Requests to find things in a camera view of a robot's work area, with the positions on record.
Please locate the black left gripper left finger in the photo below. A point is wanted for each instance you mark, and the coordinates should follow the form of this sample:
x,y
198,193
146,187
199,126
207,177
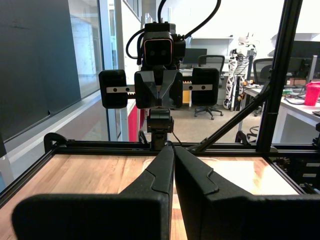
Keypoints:
x,y
100,215

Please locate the red cabinet panel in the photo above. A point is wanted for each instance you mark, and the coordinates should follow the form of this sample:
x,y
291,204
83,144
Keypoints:
x,y
133,120

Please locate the black box with white labels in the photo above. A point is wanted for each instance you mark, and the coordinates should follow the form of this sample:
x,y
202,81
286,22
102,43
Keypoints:
x,y
295,170

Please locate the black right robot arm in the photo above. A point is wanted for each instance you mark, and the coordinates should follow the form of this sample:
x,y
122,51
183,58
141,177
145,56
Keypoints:
x,y
160,125

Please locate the large dark monitor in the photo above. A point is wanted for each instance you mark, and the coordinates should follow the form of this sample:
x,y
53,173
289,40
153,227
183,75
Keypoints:
x,y
306,51

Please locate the black aluminium frame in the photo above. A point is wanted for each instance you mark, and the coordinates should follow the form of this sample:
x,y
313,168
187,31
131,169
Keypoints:
x,y
277,75

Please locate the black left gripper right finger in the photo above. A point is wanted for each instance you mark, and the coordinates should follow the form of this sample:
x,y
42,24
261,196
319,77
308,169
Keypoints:
x,y
250,217

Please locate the black computer monitor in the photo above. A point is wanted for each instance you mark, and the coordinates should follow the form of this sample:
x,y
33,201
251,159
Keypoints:
x,y
196,55

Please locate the white office desk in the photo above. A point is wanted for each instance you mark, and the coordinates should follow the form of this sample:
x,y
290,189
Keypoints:
x,y
295,110

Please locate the black mesh office chair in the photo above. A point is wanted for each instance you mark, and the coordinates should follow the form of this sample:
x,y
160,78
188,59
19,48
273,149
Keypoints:
x,y
260,70

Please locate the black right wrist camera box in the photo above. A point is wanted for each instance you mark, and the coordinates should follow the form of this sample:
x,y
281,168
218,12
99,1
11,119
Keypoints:
x,y
157,50

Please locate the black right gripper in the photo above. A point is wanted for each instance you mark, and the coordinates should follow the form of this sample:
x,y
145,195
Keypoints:
x,y
112,97

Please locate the yellow cabinet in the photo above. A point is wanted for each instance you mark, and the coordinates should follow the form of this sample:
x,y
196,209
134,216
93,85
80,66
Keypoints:
x,y
187,97

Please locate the white lattice humanoid figure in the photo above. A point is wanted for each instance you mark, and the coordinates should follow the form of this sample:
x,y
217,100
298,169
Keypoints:
x,y
240,50

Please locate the red plastic cup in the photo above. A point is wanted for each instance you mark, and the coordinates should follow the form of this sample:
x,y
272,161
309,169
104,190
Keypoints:
x,y
312,93

